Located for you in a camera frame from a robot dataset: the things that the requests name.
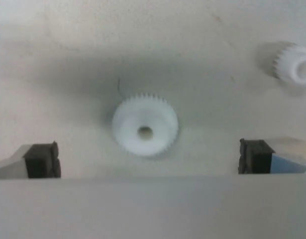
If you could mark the white small gear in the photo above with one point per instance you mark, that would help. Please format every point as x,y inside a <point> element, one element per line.
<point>289,64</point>

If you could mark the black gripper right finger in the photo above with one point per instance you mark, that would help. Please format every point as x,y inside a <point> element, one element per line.
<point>257,159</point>

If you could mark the white medium gear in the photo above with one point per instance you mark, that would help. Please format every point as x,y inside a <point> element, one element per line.
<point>132,127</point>

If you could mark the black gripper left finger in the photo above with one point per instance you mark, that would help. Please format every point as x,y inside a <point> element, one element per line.
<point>40,161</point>

